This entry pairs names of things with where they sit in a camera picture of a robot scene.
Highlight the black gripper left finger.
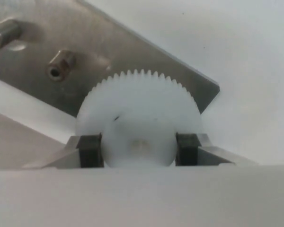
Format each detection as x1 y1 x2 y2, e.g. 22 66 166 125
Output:
22 133 103 169

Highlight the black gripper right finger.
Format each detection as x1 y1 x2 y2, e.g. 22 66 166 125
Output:
175 132 235 167

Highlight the white large gear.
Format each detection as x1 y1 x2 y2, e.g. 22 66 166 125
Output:
75 68 204 168

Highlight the white task board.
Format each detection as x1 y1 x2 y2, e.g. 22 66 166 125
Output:
0 0 284 170

